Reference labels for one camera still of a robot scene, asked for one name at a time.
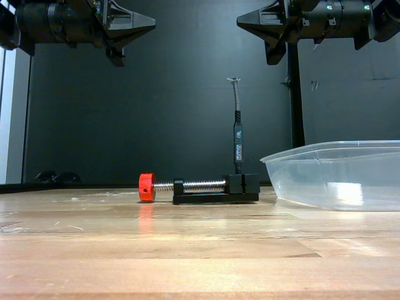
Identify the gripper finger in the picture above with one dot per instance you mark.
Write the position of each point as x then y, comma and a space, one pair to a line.
272, 35
122, 36
125, 17
268, 17

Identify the clear plastic container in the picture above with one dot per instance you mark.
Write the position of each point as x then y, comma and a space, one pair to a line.
297, 184

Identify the black clamp with orange knob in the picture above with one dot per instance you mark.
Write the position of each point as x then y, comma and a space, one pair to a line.
243, 187

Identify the black upright post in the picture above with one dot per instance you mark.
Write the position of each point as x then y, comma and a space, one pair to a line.
296, 103

